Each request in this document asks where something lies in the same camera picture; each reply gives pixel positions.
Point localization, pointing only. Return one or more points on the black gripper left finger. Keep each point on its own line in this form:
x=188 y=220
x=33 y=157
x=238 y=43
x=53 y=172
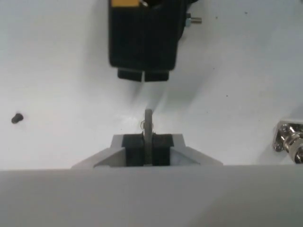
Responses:
x=132 y=151

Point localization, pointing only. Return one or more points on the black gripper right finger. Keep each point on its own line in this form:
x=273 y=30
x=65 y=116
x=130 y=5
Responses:
x=162 y=151

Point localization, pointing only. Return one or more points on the thin metal square peg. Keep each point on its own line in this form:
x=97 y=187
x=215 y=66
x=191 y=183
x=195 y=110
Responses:
x=148 y=132

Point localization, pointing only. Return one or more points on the white task board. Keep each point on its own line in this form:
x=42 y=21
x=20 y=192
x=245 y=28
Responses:
x=59 y=82

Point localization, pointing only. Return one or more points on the small black screw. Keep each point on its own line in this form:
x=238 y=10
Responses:
x=17 y=118

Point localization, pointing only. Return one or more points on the metal BNC plug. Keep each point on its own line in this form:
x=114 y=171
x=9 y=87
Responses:
x=296 y=149

